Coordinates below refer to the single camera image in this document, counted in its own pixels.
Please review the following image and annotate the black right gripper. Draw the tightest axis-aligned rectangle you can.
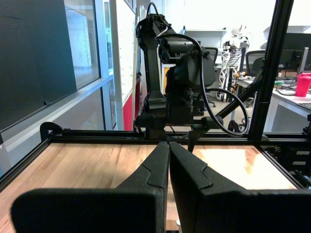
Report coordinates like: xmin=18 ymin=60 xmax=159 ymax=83
xmin=136 ymin=93 xmax=224 ymax=153

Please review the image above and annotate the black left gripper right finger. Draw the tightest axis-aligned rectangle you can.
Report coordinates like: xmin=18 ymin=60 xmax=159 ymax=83
xmin=169 ymin=142 xmax=311 ymax=233

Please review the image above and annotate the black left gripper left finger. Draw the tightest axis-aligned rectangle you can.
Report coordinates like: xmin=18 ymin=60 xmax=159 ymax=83
xmin=10 ymin=141 xmax=170 ymax=233

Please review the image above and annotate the black office chair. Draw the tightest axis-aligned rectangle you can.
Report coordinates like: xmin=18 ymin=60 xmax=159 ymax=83
xmin=244 ymin=50 xmax=267 ymax=109
xmin=203 ymin=47 xmax=219 ymax=107

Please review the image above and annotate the white lattice robot figure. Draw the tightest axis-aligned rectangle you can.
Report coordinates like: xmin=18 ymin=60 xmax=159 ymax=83
xmin=219 ymin=24 xmax=251 ymax=101

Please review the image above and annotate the white board panel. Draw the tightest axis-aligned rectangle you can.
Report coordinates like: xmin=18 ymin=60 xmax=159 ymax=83
xmin=116 ymin=0 xmax=137 ymax=102

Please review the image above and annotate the white office desk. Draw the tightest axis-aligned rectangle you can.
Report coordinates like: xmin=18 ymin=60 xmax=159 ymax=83
xmin=263 ymin=81 xmax=311 ymax=133

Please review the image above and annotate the pink plastic cup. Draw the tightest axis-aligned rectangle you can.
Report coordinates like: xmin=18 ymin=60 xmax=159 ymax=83
xmin=294 ymin=72 xmax=311 ymax=97

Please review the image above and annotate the dark computer monitor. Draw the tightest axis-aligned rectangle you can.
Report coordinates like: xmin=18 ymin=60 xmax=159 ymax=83
xmin=279 ymin=33 xmax=311 ymax=73

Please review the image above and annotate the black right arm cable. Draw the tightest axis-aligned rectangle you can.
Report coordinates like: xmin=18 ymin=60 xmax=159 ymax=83
xmin=155 ymin=33 xmax=250 ymax=138

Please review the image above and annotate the black table frame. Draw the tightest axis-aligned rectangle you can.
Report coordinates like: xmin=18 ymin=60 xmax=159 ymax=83
xmin=0 ymin=0 xmax=311 ymax=192

